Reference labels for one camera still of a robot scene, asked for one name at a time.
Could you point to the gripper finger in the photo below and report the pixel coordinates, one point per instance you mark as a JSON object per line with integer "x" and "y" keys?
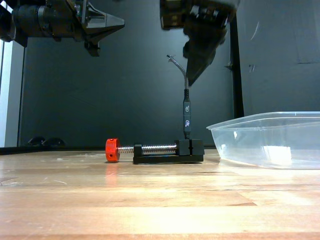
{"x": 202, "y": 52}
{"x": 100, "y": 20}
{"x": 186, "y": 51}
{"x": 100, "y": 33}

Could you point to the black USB-C socket adapter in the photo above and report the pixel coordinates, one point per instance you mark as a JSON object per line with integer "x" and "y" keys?
{"x": 187, "y": 123}

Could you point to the clear plastic tub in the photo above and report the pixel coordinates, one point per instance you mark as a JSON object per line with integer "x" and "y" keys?
{"x": 225, "y": 140}

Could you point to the black clamp with red knob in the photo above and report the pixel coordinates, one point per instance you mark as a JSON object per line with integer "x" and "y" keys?
{"x": 162, "y": 158}

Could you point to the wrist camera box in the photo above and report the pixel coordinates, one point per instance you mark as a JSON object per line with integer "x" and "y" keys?
{"x": 172, "y": 17}

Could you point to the black frame post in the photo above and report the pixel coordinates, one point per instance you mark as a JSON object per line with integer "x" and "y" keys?
{"x": 237, "y": 87}

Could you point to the black frame corner bracket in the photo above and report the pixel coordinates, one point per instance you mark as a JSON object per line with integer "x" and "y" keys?
{"x": 36, "y": 141}
{"x": 53, "y": 142}

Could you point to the black frame rail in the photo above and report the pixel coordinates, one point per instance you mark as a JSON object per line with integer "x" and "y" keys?
{"x": 50, "y": 149}

